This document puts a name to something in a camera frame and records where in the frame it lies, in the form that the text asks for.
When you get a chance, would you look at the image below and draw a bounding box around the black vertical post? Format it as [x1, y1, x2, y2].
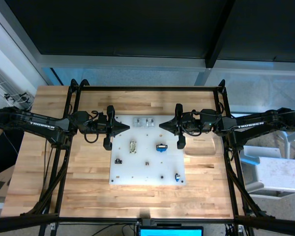
[205, 0, 236, 69]

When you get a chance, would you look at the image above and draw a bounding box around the white board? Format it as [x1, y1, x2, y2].
[109, 114, 187, 185]

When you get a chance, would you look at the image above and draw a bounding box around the black aluminium frame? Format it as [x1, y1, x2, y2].
[0, 78, 295, 236]

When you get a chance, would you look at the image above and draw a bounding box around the blue laptop screen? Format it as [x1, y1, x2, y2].
[137, 226, 204, 236]

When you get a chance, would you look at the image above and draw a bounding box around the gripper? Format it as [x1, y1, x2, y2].
[158, 104, 201, 150]
[93, 105, 130, 151]

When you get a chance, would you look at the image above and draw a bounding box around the clear block with metal pins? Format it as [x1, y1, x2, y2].
[132, 117, 155, 129]

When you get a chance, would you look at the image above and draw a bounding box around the cardboard box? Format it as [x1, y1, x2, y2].
[0, 163, 15, 197]

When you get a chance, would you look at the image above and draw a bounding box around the clear plastic tub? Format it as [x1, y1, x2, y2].
[184, 134, 223, 158]

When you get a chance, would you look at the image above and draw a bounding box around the cable bundle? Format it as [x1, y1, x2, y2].
[3, 91, 31, 104]

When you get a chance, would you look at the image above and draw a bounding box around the grey rectangular connector housing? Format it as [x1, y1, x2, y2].
[128, 140, 138, 155]

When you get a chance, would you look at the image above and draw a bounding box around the blue d-sub connector mount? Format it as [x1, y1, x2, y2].
[155, 142, 168, 153]

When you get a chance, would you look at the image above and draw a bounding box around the white plastic step stool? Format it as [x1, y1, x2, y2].
[240, 145, 295, 200]

